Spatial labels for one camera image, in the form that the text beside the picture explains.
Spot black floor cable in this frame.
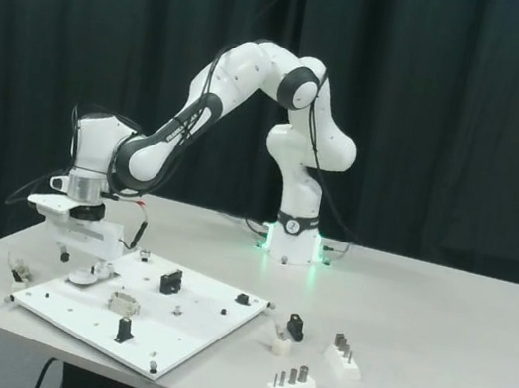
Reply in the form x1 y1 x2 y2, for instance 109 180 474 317
35 354 66 388

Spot thin black rod red tag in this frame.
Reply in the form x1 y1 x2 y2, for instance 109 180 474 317
127 200 153 252

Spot white medium gear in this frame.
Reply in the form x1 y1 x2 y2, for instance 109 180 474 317
93 260 118 281

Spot white large gear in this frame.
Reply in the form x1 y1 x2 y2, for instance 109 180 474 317
66 265 100 288

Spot black base cable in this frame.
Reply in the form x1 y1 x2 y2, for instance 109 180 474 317
240 215 271 238
321 238 358 260

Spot white task board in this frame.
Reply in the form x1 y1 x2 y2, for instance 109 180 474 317
0 227 282 388

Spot black Ethernet plug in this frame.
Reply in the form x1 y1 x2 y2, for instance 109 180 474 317
2 251 27 282

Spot beige waterproof plug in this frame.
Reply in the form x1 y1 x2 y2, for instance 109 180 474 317
12 260 35 283

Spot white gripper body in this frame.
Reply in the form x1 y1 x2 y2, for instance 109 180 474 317
35 205 129 263

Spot flat white mounting plate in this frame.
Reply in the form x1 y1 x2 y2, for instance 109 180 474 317
25 190 83 217

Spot black curtain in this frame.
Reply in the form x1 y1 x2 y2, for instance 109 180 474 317
0 0 519 354

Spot silver wrist ring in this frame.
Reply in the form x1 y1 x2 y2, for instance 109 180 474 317
64 173 105 207

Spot large metal square peg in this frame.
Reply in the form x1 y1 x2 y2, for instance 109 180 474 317
331 331 349 354

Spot white square peg holder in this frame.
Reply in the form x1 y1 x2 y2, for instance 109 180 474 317
320 341 366 384

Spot silver USB plug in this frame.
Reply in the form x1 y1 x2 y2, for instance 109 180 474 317
271 320 291 343

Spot large metal round peg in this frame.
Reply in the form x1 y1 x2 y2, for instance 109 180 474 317
295 363 313 387

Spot black wrist band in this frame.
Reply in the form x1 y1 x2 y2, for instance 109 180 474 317
69 201 107 224

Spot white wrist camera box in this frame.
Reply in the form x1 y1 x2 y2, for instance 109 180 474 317
46 174 72 195

